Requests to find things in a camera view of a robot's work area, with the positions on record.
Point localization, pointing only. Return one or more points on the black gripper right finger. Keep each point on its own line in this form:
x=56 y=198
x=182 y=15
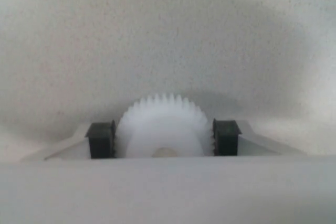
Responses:
x=226 y=138

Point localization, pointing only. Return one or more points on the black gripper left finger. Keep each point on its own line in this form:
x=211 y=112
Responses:
x=101 y=140

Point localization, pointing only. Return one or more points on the white medium gear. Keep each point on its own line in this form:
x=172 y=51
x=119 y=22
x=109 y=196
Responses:
x=162 y=127

